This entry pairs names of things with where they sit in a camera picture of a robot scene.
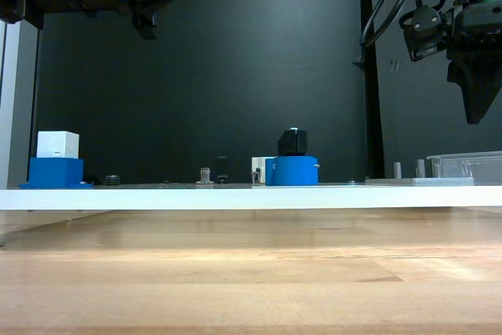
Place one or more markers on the clear plastic container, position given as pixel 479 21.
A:
pixel 470 166

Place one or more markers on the tall grey cylinder peg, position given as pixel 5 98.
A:
pixel 420 168

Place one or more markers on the short grey cylinder peg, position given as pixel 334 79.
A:
pixel 398 170

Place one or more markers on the grey peg plate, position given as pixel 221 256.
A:
pixel 412 181

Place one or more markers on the white cube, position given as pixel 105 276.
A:
pixel 57 144

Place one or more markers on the black knurled screw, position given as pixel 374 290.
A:
pixel 112 180

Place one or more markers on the blue square holder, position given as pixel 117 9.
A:
pixel 55 172

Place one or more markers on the white board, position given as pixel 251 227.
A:
pixel 196 197

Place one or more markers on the black block with screw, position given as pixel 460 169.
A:
pixel 292 143

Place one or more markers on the blue round holder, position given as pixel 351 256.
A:
pixel 294 172

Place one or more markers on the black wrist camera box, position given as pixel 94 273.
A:
pixel 425 46

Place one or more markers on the black aluminium frame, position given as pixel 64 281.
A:
pixel 373 115

